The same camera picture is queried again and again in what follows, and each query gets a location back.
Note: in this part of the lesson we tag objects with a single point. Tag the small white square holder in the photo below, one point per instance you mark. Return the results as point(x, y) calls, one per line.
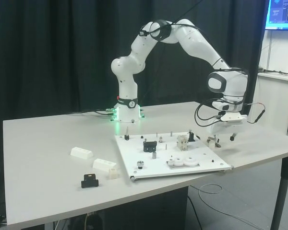
point(113, 174)

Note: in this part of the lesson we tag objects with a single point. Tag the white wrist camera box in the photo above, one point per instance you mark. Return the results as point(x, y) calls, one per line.
point(220, 104)

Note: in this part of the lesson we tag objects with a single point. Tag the dark grey table leg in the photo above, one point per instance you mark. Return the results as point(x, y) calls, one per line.
point(282, 191)

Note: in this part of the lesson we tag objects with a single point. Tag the white large gear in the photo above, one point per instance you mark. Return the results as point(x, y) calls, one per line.
point(189, 162)

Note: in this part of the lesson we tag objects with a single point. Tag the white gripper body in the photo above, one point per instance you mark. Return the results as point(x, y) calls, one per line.
point(226, 127)

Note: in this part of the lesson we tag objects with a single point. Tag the white medium gear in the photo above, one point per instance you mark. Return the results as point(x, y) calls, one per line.
point(178, 163)

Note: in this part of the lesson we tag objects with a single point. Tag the black D-SUB plug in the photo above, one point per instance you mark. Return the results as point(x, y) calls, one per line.
point(90, 180)

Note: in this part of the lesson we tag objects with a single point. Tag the flat white mounting plate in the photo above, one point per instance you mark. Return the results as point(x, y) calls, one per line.
point(233, 117)

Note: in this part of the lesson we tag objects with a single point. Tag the black curtain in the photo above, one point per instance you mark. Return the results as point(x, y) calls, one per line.
point(50, 60)

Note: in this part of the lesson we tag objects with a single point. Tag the black plug with metal pin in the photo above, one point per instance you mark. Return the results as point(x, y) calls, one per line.
point(126, 136)

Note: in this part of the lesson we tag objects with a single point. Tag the metal bolt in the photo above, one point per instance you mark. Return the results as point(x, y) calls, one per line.
point(140, 164)

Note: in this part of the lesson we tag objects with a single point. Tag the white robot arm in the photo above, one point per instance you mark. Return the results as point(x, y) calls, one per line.
point(127, 91)

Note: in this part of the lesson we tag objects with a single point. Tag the small white peg holder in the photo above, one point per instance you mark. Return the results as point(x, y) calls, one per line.
point(210, 143)

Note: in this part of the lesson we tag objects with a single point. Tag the metal round peg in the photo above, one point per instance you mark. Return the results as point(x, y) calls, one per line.
point(154, 155)

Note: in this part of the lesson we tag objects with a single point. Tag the white small gear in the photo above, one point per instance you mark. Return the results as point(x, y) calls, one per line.
point(172, 162)

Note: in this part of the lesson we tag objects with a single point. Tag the metal BNC plug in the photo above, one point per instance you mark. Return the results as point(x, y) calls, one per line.
point(160, 139)

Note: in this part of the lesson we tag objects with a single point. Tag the white long holder block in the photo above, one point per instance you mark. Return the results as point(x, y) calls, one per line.
point(104, 164)
point(82, 152)

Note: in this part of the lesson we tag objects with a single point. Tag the white task board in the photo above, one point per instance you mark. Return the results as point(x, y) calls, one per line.
point(182, 155)

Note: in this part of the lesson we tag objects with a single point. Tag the white cabinet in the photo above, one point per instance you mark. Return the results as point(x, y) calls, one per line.
point(273, 100)

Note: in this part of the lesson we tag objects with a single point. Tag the blue screen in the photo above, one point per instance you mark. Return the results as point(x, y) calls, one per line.
point(282, 14)

